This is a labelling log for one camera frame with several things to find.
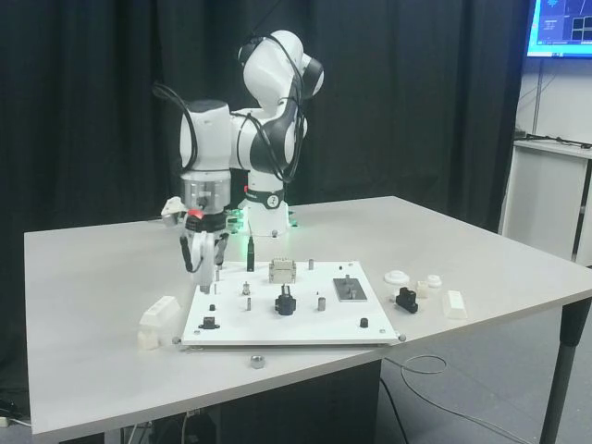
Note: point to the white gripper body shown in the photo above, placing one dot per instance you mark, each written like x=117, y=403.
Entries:
x=202, y=259

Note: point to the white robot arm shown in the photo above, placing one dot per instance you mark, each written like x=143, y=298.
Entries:
x=259, y=143

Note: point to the metal BNC plug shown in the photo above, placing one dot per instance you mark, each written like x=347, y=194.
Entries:
x=246, y=289

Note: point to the long white holder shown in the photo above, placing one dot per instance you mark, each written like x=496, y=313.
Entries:
x=455, y=304
x=159, y=312

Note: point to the black waterproof plug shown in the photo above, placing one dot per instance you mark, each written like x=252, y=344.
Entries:
x=284, y=304

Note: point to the white task board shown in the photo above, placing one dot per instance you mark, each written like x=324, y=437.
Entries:
x=287, y=324

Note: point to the metal nut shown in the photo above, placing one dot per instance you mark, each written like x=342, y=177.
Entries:
x=255, y=361

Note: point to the black cabinet under table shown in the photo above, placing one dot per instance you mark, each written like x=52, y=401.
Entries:
x=300, y=402

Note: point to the white large gear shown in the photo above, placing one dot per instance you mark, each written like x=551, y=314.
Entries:
x=398, y=278

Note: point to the black D-SUB plug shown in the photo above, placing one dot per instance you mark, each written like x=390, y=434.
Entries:
x=407, y=299

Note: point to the small white block holder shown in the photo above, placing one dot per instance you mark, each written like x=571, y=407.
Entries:
x=422, y=287

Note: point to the white small gear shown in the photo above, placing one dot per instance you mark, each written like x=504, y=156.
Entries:
x=433, y=280

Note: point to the white power strip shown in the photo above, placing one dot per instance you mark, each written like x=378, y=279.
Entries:
x=3, y=421

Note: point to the white cabinet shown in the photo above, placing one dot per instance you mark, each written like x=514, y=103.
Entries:
x=546, y=203

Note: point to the grey table leg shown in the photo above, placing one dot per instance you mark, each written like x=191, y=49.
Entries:
x=562, y=370

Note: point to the blue screen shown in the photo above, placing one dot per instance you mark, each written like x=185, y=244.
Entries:
x=562, y=28

